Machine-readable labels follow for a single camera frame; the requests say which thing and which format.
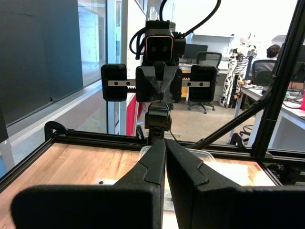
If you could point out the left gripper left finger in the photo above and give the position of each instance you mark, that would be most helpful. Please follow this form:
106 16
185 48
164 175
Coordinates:
83 210

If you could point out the white office desk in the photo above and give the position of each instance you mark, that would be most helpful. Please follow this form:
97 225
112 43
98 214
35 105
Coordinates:
293 114

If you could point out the black computer monitor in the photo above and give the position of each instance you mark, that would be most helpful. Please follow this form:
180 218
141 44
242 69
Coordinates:
193 52

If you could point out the red cabinet panel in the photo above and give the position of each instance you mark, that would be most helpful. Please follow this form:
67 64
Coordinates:
131 114

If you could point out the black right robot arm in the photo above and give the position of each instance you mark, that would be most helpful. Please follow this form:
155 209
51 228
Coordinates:
158 119

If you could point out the black aluminium frame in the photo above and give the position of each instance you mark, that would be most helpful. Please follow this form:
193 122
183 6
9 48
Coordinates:
286 59

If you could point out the glass partition panel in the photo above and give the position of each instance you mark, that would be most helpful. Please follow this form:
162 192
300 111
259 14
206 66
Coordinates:
93 43

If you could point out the person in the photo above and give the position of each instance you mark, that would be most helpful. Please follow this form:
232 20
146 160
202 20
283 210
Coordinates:
273 51

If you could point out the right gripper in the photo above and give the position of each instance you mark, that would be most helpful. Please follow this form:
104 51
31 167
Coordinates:
114 93

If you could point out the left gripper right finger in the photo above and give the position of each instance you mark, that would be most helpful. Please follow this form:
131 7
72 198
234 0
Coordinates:
238 210

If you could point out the white office cabinet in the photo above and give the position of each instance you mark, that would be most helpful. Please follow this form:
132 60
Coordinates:
214 40

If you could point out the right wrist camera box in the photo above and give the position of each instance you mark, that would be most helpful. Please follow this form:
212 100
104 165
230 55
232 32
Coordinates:
159 48

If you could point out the dark tinted window pane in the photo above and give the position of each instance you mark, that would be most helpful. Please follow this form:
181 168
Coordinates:
35 59

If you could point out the grey mesh office chair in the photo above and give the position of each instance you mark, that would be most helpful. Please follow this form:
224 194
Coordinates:
209 58
262 71

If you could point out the clear plastic tub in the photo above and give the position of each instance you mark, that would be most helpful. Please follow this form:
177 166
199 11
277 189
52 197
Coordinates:
202 155

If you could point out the white humanoid robot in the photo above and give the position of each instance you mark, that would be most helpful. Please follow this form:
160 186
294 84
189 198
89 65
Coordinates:
232 69

